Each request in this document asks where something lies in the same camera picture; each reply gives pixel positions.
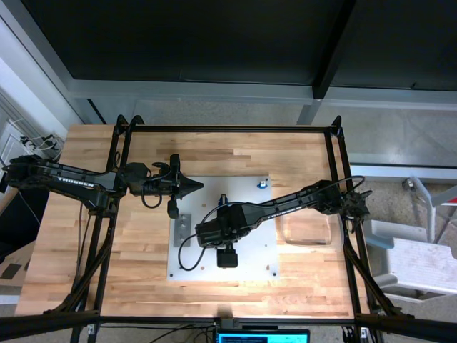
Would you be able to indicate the grey metal plate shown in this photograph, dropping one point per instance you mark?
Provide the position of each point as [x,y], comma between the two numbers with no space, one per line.
[178,228]

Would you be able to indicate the small blue white connector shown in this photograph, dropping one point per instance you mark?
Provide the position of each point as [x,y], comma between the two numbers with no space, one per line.
[262,184]

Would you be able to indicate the white mounting board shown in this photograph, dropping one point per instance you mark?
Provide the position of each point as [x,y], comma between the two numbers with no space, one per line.
[257,250]

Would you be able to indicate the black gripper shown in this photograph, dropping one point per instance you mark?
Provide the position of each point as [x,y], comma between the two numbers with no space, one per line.
[174,186]
[226,258]

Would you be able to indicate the black aluminium frame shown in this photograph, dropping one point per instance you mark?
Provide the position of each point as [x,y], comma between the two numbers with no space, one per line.
[228,129]

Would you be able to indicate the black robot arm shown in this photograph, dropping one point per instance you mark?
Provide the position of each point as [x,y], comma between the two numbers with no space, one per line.
[71,181]
[285,207]

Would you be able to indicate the blue laptop screen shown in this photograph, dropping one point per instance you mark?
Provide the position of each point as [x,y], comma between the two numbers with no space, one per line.
[260,337]

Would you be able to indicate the clear plastic tub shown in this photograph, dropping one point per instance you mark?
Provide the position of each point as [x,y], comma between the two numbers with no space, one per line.
[310,232]

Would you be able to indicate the white step stool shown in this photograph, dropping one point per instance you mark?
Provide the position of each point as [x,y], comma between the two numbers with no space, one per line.
[417,264]

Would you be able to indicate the small black camera box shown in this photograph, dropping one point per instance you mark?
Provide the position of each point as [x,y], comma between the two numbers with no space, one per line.
[226,319]

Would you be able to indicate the blue clamp connector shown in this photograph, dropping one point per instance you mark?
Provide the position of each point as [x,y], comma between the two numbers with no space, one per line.
[223,198]

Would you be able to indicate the white metal chair frame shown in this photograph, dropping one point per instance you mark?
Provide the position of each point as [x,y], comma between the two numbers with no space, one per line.
[430,214]

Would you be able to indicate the cardboard box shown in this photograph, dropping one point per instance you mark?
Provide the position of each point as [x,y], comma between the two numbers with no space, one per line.
[18,257]

